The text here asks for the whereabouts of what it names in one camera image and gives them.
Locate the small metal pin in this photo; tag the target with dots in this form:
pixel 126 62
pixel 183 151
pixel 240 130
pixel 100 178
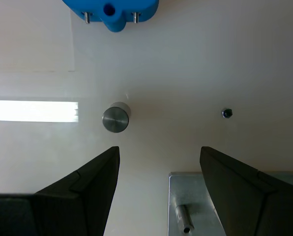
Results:
pixel 136 17
pixel 87 17

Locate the black hex nut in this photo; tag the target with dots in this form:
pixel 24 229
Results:
pixel 226 113

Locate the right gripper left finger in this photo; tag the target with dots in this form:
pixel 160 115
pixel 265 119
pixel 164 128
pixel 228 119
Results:
pixel 75 204

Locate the thin metal peg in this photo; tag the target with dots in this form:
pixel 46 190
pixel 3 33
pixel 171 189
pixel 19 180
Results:
pixel 183 216

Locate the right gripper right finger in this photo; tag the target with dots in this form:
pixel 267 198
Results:
pixel 254 204

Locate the aluminium plate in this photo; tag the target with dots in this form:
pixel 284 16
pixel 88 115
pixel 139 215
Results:
pixel 185 189

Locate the silver metal cylinder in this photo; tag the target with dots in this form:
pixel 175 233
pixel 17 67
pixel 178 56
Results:
pixel 115 120

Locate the blue round mount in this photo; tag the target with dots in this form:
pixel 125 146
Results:
pixel 112 9

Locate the white board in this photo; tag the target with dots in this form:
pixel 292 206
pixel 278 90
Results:
pixel 185 73

